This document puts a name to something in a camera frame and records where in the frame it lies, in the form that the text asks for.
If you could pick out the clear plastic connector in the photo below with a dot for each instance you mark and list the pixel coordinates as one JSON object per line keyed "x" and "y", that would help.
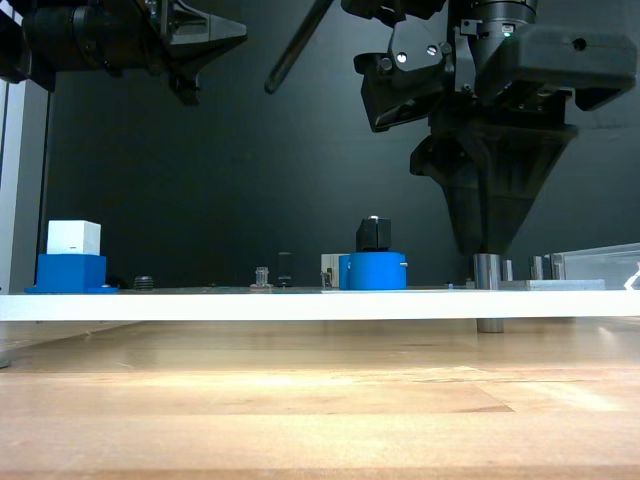
{"x": 261, "y": 280}

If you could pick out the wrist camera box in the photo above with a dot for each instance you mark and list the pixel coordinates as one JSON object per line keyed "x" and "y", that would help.
{"x": 400, "y": 100}

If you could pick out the black connector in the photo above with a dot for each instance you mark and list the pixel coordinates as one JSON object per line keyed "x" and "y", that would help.
{"x": 285, "y": 265}

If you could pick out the black clamp block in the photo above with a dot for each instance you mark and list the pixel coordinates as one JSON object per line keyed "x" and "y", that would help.
{"x": 372, "y": 235}

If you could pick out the white board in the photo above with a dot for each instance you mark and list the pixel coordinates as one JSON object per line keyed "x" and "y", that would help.
{"x": 250, "y": 306}

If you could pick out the small steel peg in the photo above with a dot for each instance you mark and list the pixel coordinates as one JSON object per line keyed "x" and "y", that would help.
{"x": 536, "y": 268}
{"x": 557, "y": 267}
{"x": 507, "y": 271}

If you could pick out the black knurled knob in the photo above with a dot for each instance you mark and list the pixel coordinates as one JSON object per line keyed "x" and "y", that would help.
{"x": 144, "y": 283}

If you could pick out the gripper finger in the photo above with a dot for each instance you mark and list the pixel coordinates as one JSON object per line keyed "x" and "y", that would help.
{"x": 225, "y": 35}
{"x": 515, "y": 170}
{"x": 450, "y": 165}

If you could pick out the blue square holder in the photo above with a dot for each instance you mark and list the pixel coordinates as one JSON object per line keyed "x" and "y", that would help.
{"x": 70, "y": 272}

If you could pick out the white cube block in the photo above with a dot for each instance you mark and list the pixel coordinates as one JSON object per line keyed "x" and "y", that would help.
{"x": 72, "y": 237}

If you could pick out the clear plastic container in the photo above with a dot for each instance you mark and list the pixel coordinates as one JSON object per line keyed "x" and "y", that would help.
{"x": 600, "y": 265}

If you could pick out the blue round holder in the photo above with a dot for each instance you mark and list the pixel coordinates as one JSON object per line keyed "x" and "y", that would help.
{"x": 375, "y": 272}

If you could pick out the beige connector housing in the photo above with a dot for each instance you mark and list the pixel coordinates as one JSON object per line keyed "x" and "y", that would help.
{"x": 330, "y": 267}

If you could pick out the steel 16mm cylinder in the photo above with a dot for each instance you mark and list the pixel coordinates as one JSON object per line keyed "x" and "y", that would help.
{"x": 487, "y": 272}

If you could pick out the grey metal plate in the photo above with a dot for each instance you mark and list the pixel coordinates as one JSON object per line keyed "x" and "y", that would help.
{"x": 560, "y": 285}

